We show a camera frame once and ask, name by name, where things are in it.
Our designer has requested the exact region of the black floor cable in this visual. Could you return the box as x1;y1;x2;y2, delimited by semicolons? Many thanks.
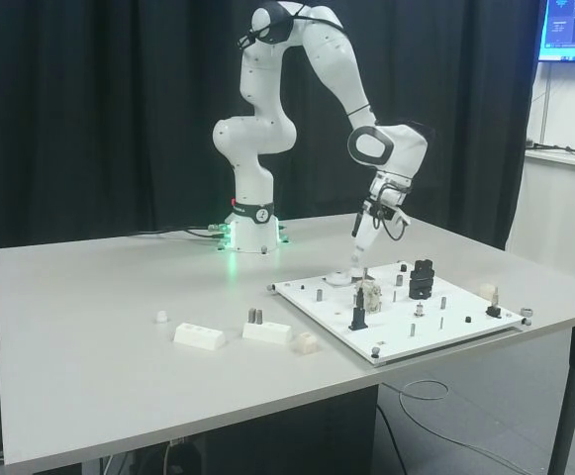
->
376;403;422;475

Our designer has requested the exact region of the clear Ethernet plug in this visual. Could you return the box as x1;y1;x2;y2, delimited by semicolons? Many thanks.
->
358;281;383;314

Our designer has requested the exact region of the blue screen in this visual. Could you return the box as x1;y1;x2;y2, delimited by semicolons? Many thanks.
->
537;0;575;64

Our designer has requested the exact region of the black cable on cabinet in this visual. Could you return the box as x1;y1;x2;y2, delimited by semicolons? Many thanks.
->
524;141;575;160

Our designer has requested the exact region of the white cabinet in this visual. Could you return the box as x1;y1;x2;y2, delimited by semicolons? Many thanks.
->
507;145;575;287

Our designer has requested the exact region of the tall black plug with cable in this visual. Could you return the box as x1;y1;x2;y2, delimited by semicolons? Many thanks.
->
348;289;371;332

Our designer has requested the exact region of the black curtain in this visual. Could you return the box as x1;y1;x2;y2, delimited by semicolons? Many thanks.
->
0;0;548;436

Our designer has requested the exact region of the grey floor cable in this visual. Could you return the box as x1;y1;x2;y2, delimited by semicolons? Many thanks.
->
398;379;575;475

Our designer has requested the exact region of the dark grey table leg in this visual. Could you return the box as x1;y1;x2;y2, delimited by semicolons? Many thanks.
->
547;324;575;475

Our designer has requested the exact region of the white task board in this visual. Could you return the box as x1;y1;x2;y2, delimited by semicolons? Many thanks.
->
266;259;533;370

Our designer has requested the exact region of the white peg holder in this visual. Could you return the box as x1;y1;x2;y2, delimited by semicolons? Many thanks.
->
172;322;227;352
240;320;292;346

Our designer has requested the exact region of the black D-SUB plug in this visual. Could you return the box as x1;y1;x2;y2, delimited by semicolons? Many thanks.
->
408;257;436;301

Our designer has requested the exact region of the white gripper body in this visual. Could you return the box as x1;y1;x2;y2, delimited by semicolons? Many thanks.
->
352;216;381;264

